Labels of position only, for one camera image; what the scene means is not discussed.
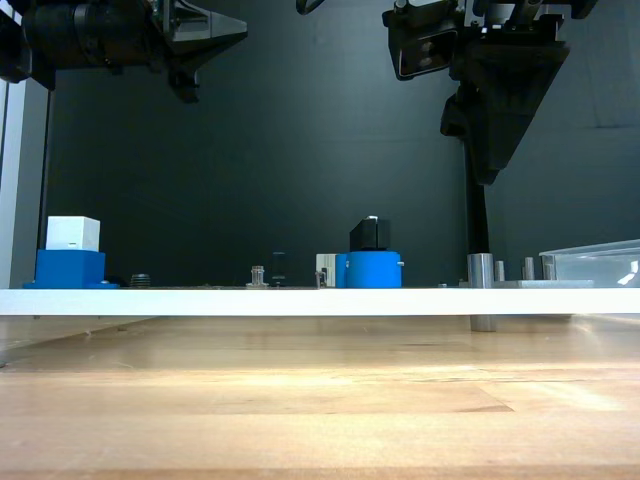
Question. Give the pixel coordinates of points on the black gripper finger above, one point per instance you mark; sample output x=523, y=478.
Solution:
x=225, y=25
x=207, y=54
x=505, y=100

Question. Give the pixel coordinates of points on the silver 16mm metal cylinder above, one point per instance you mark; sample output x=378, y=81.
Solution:
x=481, y=272

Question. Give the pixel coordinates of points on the white taskboard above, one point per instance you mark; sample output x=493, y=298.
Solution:
x=300, y=302

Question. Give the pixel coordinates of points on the grey metal peg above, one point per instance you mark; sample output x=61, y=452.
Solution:
x=550, y=271
x=499, y=272
x=529, y=269

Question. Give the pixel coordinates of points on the clear plastic tub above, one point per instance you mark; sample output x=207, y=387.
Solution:
x=590, y=265

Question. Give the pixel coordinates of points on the grey peg plate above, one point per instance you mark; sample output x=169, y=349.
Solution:
x=550, y=284

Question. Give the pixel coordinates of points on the black clamp block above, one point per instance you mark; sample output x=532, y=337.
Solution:
x=370, y=235

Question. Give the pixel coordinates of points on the white cube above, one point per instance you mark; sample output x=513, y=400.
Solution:
x=70, y=232

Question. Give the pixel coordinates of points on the blue round holder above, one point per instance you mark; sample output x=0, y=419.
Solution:
x=372, y=272

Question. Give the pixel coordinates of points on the blue square holder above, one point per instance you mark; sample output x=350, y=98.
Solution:
x=70, y=270

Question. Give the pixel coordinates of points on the white connector housing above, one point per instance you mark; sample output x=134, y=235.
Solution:
x=327, y=267

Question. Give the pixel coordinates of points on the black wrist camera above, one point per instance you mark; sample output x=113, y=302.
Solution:
x=425, y=50

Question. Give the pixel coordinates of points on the black vertical post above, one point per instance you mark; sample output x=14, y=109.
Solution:
x=477, y=220

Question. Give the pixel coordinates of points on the grey partition frame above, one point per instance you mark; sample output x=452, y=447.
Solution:
x=25, y=200

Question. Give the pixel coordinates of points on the small silver bracket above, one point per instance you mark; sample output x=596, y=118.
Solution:
x=319, y=280

